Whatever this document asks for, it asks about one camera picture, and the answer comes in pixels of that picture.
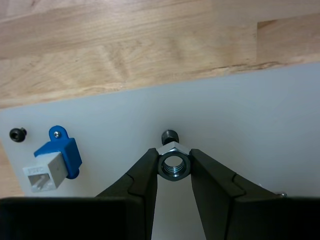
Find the blue socket block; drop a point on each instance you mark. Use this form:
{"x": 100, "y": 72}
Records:
{"x": 71, "y": 155}

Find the white task board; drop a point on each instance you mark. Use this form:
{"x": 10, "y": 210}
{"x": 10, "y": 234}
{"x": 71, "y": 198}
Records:
{"x": 225, "y": 112}

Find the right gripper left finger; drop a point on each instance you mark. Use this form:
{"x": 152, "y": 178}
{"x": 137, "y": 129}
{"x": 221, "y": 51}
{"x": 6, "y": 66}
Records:
{"x": 117, "y": 205}

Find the threaded stud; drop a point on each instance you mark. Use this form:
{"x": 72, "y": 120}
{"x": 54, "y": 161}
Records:
{"x": 169, "y": 135}

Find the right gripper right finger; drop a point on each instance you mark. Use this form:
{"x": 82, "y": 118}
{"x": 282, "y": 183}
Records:
{"x": 225, "y": 205}

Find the steel nut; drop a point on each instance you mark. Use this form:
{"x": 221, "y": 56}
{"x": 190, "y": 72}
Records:
{"x": 172, "y": 150}

